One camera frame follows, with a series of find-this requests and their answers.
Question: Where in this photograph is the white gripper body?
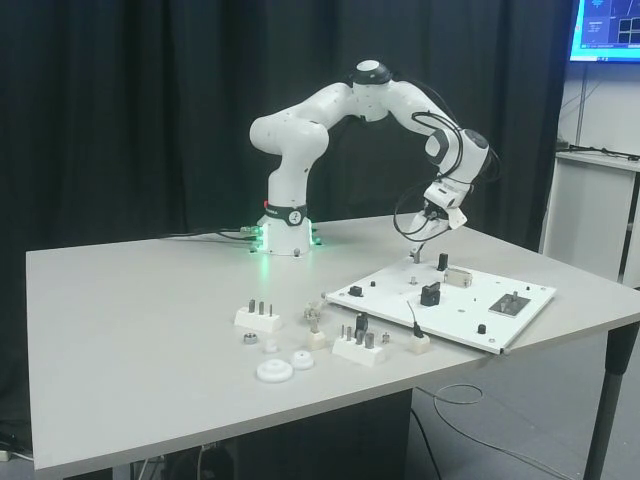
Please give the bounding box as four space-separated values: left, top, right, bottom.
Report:
406 206 469 245

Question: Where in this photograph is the white peg holder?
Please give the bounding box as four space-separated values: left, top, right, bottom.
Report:
233 305 284 334
331 339 390 368

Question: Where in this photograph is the white task board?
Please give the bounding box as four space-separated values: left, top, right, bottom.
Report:
323 251 558 358

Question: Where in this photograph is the white cabinet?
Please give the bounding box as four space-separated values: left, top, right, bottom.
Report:
538 148 640 290

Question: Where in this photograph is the white medium gear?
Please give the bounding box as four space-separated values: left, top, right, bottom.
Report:
289 350 316 373

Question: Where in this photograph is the white large gear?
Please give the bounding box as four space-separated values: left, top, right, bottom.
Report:
255 358 294 386

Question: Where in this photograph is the grey table leg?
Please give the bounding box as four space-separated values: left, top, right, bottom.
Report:
583 319 640 480

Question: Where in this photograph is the blue screen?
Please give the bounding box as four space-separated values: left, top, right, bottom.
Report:
567 0 640 64

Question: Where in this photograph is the black curtain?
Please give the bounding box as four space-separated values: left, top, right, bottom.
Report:
0 0 571 281

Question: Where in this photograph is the black looped gripper cable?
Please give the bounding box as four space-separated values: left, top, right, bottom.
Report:
392 181 437 247

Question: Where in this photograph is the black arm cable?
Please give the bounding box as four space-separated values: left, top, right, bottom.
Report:
410 111 503 201

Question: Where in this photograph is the thin black plug with wire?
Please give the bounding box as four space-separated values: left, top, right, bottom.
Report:
405 298 425 342

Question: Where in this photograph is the grey floor cable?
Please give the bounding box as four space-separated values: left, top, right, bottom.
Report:
431 382 506 454

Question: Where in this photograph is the black base cable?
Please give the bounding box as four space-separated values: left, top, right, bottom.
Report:
167 227 262 243

